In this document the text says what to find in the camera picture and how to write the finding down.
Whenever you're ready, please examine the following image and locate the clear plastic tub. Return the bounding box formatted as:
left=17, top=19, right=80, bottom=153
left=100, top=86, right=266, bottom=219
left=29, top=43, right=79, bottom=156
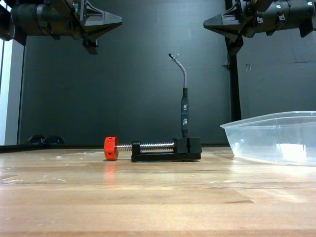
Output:
left=219, top=111, right=316, bottom=167

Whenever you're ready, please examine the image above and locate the black vise with orange knob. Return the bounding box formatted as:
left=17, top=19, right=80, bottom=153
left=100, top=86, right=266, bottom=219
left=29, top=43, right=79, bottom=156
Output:
left=103, top=136, right=202, bottom=163

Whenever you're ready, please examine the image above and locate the black USB-C plug braided cable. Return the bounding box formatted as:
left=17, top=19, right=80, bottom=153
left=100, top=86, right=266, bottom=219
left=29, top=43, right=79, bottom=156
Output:
left=167, top=52, right=191, bottom=138

